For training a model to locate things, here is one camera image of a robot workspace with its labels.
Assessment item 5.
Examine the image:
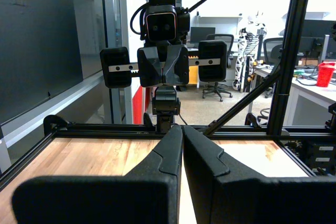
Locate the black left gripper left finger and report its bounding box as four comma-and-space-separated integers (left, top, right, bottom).
12, 125, 184, 224

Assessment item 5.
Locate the black office chair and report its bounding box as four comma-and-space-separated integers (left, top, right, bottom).
262, 37, 284, 99
201, 34, 235, 103

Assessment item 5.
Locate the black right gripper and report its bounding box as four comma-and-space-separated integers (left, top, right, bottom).
99, 40, 228, 89

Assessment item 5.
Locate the red plastic basket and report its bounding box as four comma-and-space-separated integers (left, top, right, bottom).
316, 61, 336, 88

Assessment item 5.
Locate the white robot figure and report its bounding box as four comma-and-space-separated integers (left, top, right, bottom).
233, 11, 267, 91

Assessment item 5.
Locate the black control box with labels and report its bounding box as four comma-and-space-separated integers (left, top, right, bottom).
285, 140, 336, 176

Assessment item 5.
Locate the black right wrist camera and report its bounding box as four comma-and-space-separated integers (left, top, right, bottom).
141, 0, 191, 42

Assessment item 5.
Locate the red panel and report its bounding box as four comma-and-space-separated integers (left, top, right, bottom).
132, 86, 151, 125

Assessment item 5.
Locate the thin black cable loop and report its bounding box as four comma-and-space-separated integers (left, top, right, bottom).
130, 3, 148, 36

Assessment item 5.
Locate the yellow cabinet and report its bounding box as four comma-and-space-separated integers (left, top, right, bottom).
188, 66, 200, 84

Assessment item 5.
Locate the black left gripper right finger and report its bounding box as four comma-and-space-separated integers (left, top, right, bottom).
183, 125, 336, 224

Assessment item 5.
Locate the black computer monitor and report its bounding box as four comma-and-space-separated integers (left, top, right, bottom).
190, 26, 216, 44

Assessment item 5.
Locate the black aluminium table frame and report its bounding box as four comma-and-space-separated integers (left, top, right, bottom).
0, 0, 336, 192

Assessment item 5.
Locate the white office desk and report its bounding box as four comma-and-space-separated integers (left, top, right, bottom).
253, 67, 336, 127

